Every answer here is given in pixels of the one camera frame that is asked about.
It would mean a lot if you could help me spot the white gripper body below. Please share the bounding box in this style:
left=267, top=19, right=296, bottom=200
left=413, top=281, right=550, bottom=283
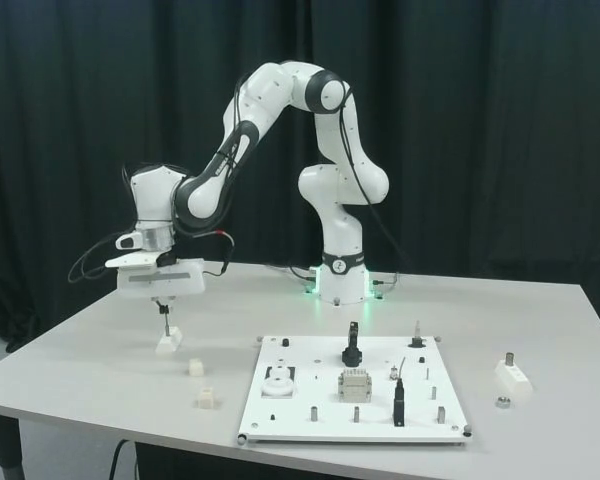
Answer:
left=117, top=259, right=205, bottom=297

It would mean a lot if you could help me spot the white wedge peg holder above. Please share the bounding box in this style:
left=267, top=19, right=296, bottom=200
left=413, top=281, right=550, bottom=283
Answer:
left=155, top=327, right=184, bottom=356

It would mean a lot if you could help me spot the long white peg holder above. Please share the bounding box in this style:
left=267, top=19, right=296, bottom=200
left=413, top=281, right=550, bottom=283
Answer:
left=494, top=360, right=534, bottom=396

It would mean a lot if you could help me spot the white medium gear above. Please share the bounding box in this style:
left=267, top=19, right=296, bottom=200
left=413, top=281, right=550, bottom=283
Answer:
left=262, top=378, right=295, bottom=400

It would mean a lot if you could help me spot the white task board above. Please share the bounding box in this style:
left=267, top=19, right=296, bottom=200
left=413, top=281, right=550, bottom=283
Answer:
left=236, top=333, right=475, bottom=446

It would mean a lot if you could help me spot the black D-SUB plug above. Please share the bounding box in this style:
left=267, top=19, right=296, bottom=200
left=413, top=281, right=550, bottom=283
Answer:
left=340, top=322, right=364, bottom=367

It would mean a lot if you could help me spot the beige rectangular connector block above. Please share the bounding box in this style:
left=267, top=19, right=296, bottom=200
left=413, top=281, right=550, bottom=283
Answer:
left=336, top=370, right=373, bottom=405

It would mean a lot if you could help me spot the dark table leg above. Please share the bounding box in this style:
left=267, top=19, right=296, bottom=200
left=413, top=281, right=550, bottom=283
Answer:
left=0, top=411, right=22, bottom=480

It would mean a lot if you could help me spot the black curtain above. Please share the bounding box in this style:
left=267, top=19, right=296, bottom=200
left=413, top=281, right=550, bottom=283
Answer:
left=0, top=0, right=600, bottom=351

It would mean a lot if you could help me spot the black USB plug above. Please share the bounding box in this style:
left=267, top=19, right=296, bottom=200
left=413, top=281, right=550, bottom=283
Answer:
left=391, top=355, right=410, bottom=429

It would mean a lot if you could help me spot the black looped wrist cable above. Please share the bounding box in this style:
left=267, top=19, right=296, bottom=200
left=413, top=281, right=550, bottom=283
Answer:
left=68, top=238, right=131, bottom=283

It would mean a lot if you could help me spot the black cable under table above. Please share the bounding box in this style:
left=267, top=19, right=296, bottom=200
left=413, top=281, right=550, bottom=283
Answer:
left=110, top=438, right=137, bottom=480

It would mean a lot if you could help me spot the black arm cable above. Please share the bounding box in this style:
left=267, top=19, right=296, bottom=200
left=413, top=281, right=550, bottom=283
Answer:
left=172, top=69, right=261, bottom=236

